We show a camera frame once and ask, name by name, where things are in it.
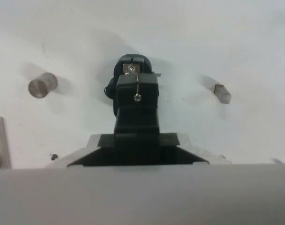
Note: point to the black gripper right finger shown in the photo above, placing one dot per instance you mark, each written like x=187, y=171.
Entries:
x=170, y=145

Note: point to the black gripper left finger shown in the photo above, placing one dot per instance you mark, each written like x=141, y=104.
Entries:
x=102, y=145

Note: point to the black D-SUB plug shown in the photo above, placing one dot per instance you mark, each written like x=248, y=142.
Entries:
x=136, y=110

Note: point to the small black screw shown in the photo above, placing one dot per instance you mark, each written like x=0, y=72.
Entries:
x=54, y=156

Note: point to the metal square peg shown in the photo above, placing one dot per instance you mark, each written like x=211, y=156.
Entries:
x=222, y=93

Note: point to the metal round peg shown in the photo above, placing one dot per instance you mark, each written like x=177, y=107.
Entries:
x=42, y=85

